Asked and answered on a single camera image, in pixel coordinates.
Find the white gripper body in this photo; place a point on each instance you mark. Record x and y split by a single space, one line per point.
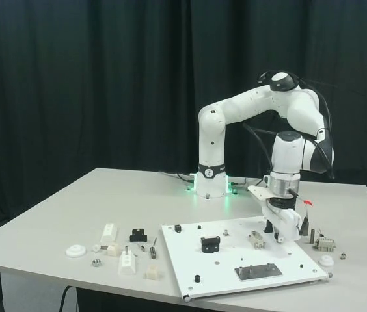
287 224

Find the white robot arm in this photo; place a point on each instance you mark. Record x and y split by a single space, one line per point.
211 146

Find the metal round peg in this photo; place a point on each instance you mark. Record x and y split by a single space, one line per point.
153 253
312 236

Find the white peg holder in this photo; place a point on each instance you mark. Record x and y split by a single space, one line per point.
127 264
109 231

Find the black rod with red tag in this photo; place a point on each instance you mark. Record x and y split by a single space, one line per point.
304 227

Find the grey multi-pin connector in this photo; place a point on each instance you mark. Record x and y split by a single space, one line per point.
322 244
254 240

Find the white mounting plate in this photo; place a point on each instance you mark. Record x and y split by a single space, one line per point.
259 193

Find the white medium gear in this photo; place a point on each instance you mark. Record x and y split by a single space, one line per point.
326 260

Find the white task board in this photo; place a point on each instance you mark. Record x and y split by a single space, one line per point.
229 260

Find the black D-SUB plug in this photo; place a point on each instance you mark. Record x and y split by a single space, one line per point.
210 245

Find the cream plastic block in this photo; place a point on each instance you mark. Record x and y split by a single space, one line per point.
113 249
153 272

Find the small metal plug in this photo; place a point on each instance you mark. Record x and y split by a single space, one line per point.
142 248

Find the black plug block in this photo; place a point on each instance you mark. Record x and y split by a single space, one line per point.
138 234

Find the metal hex nut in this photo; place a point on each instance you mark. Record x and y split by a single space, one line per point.
97 262

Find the white large gear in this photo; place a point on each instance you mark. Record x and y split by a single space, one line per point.
75 252

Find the black curtain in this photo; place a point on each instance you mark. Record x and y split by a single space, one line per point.
73 81

